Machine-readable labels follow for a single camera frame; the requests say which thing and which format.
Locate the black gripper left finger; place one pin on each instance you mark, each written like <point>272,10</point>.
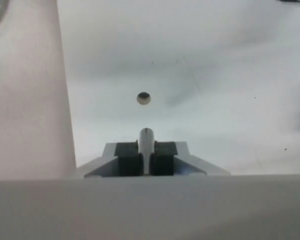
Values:
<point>128,160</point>

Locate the metal round peg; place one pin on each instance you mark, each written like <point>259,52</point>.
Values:
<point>146,145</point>

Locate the large white round peg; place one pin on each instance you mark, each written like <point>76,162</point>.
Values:
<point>27,95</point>

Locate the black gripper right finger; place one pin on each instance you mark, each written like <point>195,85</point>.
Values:
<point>162,160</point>

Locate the white task board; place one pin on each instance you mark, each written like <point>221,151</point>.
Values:
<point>180,75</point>

